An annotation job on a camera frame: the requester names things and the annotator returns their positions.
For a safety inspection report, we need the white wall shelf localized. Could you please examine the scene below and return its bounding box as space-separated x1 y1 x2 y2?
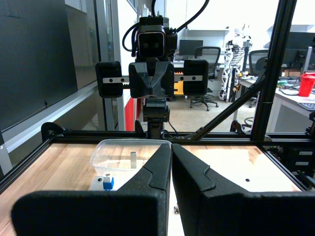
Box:
187 28 231 35

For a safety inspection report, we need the white taskboard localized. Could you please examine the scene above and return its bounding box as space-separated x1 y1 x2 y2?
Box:
88 175 295 236

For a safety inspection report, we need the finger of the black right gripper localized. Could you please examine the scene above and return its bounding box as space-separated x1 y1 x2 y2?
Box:
152 61 175 99
128 61 153 99

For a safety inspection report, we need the computer keyboard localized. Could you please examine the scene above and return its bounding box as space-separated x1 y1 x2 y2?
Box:
297 101 315 111

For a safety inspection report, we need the black right arm cable loop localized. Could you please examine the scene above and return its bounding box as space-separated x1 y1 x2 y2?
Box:
122 23 140 59

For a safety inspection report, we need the grey desk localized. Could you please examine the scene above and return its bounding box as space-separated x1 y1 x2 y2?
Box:
237 73 315 133

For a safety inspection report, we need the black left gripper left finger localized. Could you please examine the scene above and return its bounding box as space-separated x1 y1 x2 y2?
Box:
11 144 172 236

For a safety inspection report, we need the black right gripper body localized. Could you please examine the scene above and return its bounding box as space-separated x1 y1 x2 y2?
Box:
95 57 209 98

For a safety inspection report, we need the red bin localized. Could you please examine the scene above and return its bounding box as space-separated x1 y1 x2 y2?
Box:
299 72 315 97

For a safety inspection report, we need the black office chair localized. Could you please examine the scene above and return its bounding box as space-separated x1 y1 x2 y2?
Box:
189 46 221 112
248 49 269 109

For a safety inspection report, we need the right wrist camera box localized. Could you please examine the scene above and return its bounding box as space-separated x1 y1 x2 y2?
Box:
136 24 166 59

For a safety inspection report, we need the blue and white connector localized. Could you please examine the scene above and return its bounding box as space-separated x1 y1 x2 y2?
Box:
102 175 115 191

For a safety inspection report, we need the white lattice figure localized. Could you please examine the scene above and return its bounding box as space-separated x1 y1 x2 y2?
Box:
220 24 252 101

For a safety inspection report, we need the yellow box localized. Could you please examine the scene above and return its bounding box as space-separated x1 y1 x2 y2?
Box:
174 80 184 95

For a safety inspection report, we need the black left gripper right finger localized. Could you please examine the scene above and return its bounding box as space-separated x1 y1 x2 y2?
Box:
171 144 315 236

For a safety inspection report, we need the clear plastic tub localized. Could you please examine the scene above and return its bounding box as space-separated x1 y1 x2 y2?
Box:
90 139 172 177

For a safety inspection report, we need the red cabinet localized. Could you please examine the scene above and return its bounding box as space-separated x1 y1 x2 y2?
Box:
125 95 142 131

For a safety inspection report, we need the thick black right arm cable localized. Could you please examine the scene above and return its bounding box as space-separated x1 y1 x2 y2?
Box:
175 0 210 33

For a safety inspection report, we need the black computer monitor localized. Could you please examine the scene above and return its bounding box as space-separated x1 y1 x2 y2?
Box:
283 31 315 72
179 39 204 57

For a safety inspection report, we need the black controller box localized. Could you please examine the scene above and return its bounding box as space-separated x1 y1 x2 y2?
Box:
286 145 315 173

